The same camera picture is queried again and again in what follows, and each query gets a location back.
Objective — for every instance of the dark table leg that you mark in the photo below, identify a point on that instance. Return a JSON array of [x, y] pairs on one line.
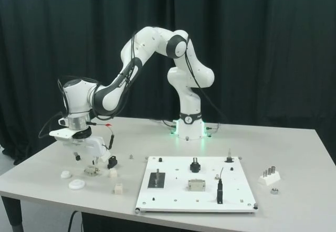
[[10, 213]]

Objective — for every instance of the white large gear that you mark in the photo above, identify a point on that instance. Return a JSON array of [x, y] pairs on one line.
[[76, 184]]

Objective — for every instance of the black curtain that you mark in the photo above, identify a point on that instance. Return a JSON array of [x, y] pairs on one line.
[[262, 45]]

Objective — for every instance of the black D-SUB plug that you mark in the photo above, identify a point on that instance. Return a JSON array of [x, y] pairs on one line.
[[112, 162]]

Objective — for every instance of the white plug holder block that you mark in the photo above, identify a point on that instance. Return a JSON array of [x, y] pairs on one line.
[[113, 173]]

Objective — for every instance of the white task board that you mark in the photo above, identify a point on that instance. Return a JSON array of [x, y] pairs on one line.
[[178, 190]]

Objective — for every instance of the large metal round peg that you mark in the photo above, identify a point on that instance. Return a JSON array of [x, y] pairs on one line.
[[274, 170]]

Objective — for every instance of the small white camera box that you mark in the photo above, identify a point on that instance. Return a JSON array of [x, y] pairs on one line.
[[63, 121]]

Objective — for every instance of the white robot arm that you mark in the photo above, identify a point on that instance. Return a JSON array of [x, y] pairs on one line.
[[189, 103]]

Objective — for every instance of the medium metal round peg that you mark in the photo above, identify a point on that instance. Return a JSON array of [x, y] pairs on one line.
[[270, 173]]

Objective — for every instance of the metal hex nut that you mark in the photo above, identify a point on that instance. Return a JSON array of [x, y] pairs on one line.
[[274, 190]]

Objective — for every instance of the white round peg holder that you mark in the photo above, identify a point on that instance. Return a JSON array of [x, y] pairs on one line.
[[269, 180]]

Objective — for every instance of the cream plug holder block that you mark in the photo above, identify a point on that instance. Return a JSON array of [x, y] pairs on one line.
[[118, 189]]

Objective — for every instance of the white medium gear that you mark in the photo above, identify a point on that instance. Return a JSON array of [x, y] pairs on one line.
[[65, 174]]

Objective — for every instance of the white flat mount plate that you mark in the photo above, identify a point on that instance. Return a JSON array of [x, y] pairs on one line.
[[61, 134]]

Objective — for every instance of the black USB plug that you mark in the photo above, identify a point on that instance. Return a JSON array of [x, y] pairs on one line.
[[220, 192]]

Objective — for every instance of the metal bolt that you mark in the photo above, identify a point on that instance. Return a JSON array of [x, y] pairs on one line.
[[229, 153]]

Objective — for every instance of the black round connector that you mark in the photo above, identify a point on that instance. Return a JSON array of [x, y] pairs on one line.
[[194, 166]]

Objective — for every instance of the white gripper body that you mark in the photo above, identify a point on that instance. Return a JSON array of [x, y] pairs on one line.
[[92, 145]]

